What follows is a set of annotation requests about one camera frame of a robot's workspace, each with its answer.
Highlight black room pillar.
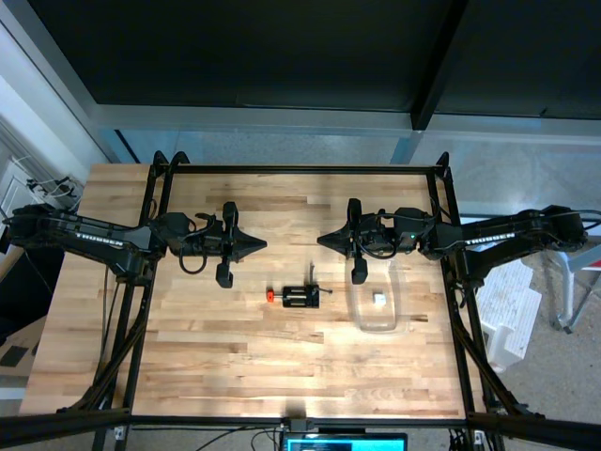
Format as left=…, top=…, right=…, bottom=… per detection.
left=410, top=0, right=470, bottom=132

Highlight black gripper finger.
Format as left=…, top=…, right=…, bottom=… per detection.
left=316, top=241, right=351, bottom=260
left=236, top=225, right=268, bottom=246
left=316, top=222, right=350, bottom=243
left=236, top=244, right=268, bottom=262

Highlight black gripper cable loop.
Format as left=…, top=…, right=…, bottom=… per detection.
left=177, top=211, right=220, bottom=276
left=354, top=210, right=403, bottom=259

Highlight black vise with orange knob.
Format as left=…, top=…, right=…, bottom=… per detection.
left=266, top=283, right=322, bottom=310

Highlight grey metal chair legs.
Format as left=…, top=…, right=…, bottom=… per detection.
left=532, top=243, right=601, bottom=335

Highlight white foam block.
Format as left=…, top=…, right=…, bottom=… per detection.
left=473, top=260, right=544, bottom=375

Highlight laptop screen with blue edge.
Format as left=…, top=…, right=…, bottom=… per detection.
left=280, top=431, right=408, bottom=451

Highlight brown cardboard box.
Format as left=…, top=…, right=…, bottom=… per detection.
left=0, top=313, right=48, bottom=377

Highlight black metal frame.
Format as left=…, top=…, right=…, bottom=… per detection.
left=0, top=149, right=601, bottom=451

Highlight red and white object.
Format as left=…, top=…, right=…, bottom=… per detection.
left=579, top=241, right=601, bottom=273

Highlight clear plastic tub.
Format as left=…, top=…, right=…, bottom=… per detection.
left=347, top=260, right=408, bottom=336

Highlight black table-level camera box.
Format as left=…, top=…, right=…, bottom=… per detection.
left=285, top=407, right=315, bottom=431

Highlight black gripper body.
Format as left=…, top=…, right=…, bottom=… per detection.
left=185, top=201, right=239, bottom=289
left=346, top=198, right=400, bottom=286

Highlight white cable bundle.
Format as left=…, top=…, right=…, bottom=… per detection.
left=25, top=176, right=79, bottom=198

